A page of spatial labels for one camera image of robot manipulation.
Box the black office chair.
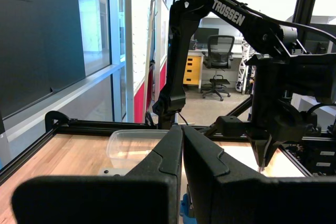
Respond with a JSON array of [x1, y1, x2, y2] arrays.
[[201, 34, 235, 102]]

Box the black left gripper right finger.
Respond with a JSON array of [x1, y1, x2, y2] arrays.
[[183, 125, 336, 224]]

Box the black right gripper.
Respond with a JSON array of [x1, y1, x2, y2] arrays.
[[216, 97, 320, 168]]

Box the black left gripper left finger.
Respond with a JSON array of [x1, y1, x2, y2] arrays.
[[10, 124, 183, 224]]

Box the blue D-sub connector mount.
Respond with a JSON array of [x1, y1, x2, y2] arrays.
[[179, 191, 197, 224]]

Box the white lattice structure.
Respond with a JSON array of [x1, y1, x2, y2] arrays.
[[235, 36, 257, 95]]

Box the black monitor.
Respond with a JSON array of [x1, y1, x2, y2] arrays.
[[195, 27, 220, 44]]

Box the white partition panel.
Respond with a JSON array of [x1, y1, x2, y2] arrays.
[[123, 0, 155, 124], [154, 0, 171, 99]]

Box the grey window frame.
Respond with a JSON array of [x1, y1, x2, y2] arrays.
[[0, 0, 127, 156]]

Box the yellow drawer cabinet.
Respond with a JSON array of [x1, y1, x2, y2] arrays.
[[183, 55, 202, 86]]

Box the clear plastic tub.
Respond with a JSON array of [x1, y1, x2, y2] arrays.
[[106, 129, 170, 169]]

